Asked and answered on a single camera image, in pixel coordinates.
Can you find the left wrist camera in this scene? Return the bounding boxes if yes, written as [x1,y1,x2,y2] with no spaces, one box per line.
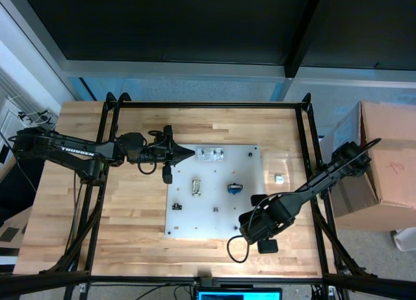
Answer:
[149,130,166,148]

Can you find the black frame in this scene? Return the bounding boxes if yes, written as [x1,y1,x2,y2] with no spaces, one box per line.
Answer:
[0,92,416,300]

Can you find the clear plastic container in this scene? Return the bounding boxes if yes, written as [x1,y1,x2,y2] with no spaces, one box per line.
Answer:
[263,152,293,187]

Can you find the clear block with steel pegs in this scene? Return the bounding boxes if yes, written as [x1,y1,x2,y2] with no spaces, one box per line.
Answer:
[196,146,226,163]

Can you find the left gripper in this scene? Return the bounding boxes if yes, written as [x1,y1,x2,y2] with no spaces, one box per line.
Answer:
[162,125,197,185]

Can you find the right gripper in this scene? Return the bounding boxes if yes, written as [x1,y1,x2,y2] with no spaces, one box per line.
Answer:
[239,194,280,255]

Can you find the blue screen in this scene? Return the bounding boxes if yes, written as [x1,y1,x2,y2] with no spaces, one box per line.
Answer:
[194,287,283,300]

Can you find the cardboard box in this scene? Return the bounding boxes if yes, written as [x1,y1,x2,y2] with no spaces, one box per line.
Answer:
[320,100,416,232]

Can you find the white task board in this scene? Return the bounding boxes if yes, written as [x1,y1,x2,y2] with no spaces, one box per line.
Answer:
[164,144,267,240]

